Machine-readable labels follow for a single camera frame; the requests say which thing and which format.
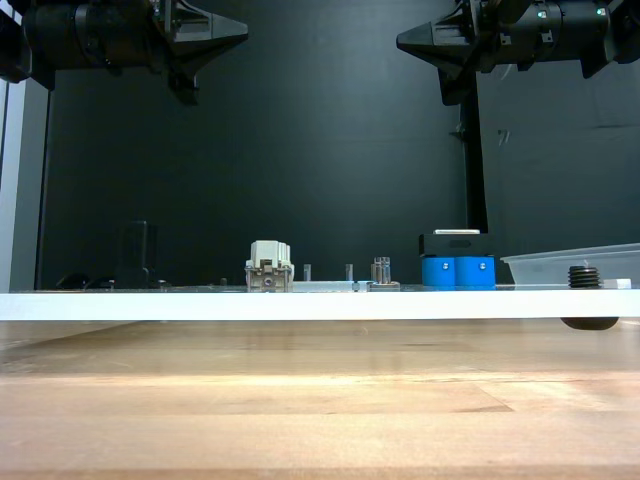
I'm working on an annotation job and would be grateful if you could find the beige connector housing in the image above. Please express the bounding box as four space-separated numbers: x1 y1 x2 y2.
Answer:
243 239 295 294

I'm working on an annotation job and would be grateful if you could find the black plastic clip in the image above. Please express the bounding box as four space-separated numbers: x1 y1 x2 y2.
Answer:
113 219 160 290

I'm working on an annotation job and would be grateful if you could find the clear plastic tub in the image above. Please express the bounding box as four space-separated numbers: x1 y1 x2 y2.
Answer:
499 243 640 290

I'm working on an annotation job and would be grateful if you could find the clear block with pins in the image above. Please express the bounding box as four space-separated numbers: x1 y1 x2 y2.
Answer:
292 263 374 294

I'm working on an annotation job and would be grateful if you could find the black round screw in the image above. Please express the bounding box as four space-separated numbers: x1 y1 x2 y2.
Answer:
568 264 604 290

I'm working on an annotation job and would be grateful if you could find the white task board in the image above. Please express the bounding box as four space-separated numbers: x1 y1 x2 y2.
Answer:
0 284 640 322

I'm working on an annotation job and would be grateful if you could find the black rubber board foot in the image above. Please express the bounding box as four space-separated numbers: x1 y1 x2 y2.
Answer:
558 317 620 332

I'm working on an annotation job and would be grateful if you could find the black metal frame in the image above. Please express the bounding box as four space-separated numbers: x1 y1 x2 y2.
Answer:
451 74 491 236

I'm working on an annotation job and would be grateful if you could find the blue socket mount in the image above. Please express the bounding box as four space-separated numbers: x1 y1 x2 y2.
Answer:
418 228 498 291

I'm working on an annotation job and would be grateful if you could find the small silver post fitting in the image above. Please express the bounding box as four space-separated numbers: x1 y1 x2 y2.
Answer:
369 254 401 293

